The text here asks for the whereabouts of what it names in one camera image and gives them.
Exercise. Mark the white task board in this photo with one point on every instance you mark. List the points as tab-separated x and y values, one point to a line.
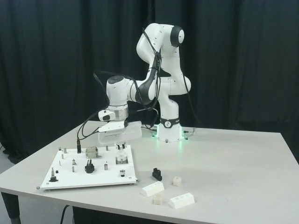
93	179

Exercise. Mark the metal waterproof plug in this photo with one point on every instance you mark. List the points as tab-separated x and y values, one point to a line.
53	174

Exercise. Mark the black USB plug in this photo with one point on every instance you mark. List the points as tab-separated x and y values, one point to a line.
89	168

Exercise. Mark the white long peg holder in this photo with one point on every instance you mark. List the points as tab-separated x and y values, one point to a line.
153	188
181	201

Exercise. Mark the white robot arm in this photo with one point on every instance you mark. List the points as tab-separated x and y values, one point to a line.
168	112

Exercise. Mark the black curtain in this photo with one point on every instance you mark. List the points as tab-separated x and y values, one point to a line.
46	46

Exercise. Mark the dark table leg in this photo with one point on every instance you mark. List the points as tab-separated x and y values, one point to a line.
10	207

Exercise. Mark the white small gear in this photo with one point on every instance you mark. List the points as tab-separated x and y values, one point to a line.
121	153

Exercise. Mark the thick metal round peg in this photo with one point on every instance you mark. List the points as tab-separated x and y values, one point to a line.
106	167

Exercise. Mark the small cream cube holder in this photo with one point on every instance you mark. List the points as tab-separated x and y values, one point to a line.
158	200
177	181

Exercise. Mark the black D-SUB plug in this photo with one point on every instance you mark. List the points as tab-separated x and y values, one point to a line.
157	175

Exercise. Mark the metal BNC plug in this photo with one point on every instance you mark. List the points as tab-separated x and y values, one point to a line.
122	173

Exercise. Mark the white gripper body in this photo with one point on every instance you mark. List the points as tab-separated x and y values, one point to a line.
130	133

